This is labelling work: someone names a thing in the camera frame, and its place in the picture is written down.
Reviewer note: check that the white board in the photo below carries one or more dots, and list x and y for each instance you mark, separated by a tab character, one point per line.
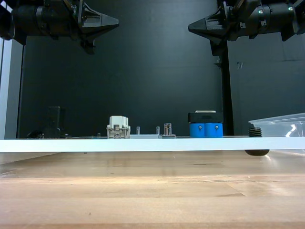
143	144

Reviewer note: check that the thick silver stud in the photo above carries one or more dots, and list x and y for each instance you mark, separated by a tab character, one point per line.
167	130

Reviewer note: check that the grey window frame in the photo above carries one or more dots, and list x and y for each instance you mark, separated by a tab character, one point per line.
9	95

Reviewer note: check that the black socket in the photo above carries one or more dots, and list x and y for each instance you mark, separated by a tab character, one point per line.
56	119

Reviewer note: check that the black threaded stud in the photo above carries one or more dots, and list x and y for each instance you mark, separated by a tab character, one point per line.
255	132

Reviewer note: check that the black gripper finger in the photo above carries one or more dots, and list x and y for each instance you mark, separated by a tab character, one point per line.
93	33
214	35
104	21
209	23

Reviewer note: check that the grey connector housing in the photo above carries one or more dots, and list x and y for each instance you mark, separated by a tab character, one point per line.
118	126

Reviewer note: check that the black round foot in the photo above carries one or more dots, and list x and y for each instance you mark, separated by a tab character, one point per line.
257	153

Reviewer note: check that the clear plastic tub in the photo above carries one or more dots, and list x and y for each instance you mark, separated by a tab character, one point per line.
281	126

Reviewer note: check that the thin silver stud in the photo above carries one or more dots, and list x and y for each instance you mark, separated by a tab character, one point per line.
138	130
157	130

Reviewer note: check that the black window post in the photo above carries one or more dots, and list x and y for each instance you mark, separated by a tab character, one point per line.
226	100

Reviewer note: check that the blue and black connector block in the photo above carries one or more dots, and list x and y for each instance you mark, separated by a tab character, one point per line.
206	130

